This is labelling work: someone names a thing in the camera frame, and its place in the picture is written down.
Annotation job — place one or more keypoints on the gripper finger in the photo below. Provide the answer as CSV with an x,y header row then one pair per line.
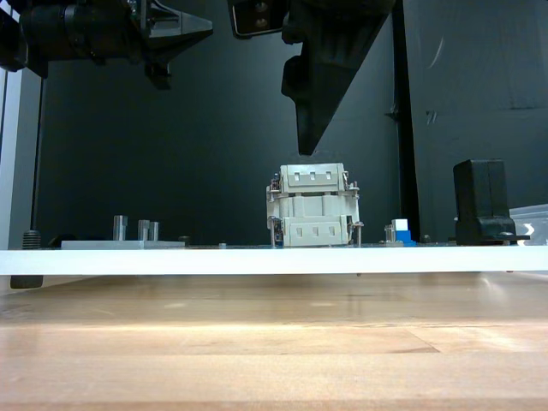
x,y
184,45
321,94
171,25

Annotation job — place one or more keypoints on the beige HAN10E connector insert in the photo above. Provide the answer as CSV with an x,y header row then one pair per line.
x,y
312,175

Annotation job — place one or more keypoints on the beige connector base housing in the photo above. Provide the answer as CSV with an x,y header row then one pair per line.
x,y
314,231

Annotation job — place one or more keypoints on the small white and blue connector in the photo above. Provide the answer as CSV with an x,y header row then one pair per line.
x,y
401,235

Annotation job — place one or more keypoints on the black connector block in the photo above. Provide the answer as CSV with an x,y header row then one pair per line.
x,y
484,201

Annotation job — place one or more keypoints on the blue clamp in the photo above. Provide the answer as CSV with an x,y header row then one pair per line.
x,y
279,227

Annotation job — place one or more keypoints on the small metal socket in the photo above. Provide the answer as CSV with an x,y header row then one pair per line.
x,y
388,233

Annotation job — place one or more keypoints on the white task board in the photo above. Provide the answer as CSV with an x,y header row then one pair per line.
x,y
274,259

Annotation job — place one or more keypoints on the grey metal plate with posts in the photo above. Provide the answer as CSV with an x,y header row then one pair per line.
x,y
128,244

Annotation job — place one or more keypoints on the black standoff bolt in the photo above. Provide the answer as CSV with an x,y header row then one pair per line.
x,y
31,240

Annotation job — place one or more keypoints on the clear plastic tub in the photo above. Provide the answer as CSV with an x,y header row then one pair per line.
x,y
535,218

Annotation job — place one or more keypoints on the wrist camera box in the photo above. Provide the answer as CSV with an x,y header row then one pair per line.
x,y
257,21

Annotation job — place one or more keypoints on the black vertical post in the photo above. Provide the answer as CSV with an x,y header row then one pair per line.
x,y
406,128

